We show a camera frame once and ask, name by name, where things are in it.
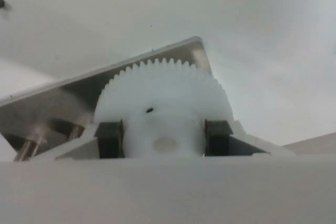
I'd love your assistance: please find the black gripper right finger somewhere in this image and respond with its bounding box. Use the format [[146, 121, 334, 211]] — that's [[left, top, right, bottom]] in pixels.
[[203, 118, 296, 157]]

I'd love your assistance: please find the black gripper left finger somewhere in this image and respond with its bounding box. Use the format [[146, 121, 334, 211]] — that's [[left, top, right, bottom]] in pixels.
[[54, 119, 124, 161]]

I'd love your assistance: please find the white large gear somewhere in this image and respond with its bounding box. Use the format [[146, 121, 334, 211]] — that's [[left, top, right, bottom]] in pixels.
[[93, 57, 234, 158]]

